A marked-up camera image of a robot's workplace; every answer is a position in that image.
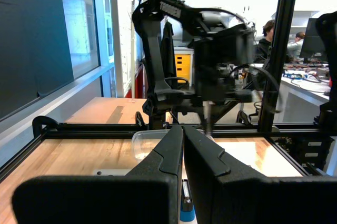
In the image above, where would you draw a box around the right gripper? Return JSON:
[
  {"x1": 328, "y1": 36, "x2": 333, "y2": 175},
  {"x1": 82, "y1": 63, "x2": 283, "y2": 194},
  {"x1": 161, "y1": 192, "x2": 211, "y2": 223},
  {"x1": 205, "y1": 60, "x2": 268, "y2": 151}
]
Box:
[{"x1": 193, "y1": 23, "x2": 256, "y2": 104}]

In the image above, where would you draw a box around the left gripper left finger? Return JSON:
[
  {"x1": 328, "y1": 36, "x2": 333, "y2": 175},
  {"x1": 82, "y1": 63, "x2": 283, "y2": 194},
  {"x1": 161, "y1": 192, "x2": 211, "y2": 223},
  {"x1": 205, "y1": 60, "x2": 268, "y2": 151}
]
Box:
[{"x1": 12, "y1": 125, "x2": 184, "y2": 224}]

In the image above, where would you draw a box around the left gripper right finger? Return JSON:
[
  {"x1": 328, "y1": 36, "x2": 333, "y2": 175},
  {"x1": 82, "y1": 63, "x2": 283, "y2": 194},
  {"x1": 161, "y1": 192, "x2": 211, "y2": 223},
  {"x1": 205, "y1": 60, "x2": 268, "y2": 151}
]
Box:
[{"x1": 183, "y1": 126, "x2": 337, "y2": 224}]

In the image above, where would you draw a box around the clear plastic container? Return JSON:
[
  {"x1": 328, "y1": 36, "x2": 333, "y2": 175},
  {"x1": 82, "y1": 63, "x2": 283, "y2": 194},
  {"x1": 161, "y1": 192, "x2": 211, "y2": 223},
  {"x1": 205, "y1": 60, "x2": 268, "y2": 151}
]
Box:
[{"x1": 131, "y1": 128, "x2": 215, "y2": 161}]

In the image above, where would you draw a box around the beige many-pin connector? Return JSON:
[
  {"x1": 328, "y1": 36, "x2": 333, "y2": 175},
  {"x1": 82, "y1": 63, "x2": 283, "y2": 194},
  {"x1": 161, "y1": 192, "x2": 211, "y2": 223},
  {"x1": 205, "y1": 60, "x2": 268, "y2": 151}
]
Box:
[{"x1": 182, "y1": 181, "x2": 191, "y2": 200}]

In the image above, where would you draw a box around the person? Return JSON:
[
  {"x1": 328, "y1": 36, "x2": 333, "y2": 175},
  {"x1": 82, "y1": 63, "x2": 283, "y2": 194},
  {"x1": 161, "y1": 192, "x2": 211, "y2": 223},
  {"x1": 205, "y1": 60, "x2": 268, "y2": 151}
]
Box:
[
  {"x1": 255, "y1": 19, "x2": 276, "y2": 63},
  {"x1": 286, "y1": 32, "x2": 306, "y2": 63}
]

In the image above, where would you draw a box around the yellow drawer cabinet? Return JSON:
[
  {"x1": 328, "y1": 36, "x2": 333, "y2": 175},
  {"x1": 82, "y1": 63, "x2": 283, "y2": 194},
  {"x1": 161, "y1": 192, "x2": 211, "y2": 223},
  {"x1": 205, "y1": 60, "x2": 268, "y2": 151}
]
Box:
[{"x1": 174, "y1": 53, "x2": 195, "y2": 84}]

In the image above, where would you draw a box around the black office chair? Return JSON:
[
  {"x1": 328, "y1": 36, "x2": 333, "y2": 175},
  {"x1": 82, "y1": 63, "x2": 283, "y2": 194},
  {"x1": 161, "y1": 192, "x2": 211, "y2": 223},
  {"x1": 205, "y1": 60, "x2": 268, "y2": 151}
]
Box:
[{"x1": 160, "y1": 21, "x2": 191, "y2": 96}]

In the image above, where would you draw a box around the large blue socket block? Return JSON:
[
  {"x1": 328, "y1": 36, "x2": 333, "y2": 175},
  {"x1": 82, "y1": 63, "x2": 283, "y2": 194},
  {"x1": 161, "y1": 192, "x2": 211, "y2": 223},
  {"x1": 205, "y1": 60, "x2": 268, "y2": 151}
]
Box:
[{"x1": 181, "y1": 202, "x2": 196, "y2": 222}]

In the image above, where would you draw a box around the white desk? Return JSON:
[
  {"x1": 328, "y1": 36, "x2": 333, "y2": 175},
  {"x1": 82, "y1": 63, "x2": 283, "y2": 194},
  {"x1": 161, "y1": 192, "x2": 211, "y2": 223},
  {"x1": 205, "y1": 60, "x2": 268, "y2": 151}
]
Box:
[{"x1": 279, "y1": 68, "x2": 331, "y2": 124}]

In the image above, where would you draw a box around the dark computer monitor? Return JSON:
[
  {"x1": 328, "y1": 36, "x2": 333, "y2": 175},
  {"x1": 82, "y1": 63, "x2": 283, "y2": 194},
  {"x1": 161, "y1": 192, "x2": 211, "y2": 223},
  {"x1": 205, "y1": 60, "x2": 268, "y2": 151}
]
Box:
[{"x1": 299, "y1": 18, "x2": 329, "y2": 60}]

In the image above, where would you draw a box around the window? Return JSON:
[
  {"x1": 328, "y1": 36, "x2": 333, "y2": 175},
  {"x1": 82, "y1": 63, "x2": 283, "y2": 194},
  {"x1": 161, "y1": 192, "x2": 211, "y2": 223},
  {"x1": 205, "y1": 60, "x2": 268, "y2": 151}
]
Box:
[{"x1": 57, "y1": 0, "x2": 117, "y2": 79}]

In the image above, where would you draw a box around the black frame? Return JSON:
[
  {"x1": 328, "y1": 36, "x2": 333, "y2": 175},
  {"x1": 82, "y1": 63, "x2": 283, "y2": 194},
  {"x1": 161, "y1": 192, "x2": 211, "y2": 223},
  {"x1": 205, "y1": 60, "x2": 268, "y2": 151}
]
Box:
[{"x1": 0, "y1": 0, "x2": 337, "y2": 182}]

